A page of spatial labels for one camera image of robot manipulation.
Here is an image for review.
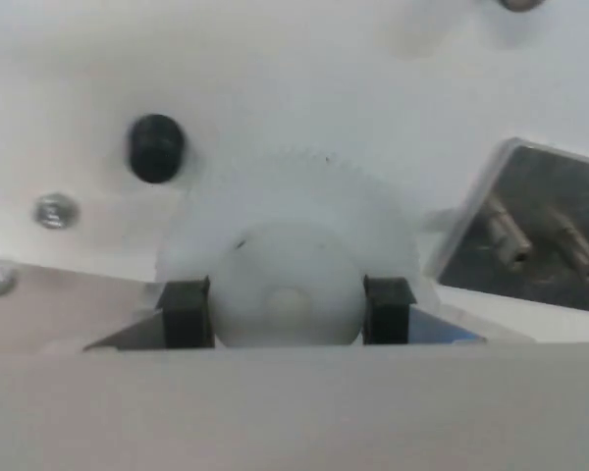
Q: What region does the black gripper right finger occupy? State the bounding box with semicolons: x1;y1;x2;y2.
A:
361;276;490;346

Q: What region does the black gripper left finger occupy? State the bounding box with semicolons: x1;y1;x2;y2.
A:
81;275;213;351

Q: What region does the white large gear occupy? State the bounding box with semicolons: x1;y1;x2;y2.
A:
154;144;441;348

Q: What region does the black bolt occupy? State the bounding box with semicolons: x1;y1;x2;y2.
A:
126;113;186;186

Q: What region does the white task board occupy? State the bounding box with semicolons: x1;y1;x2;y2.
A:
0;0;589;344

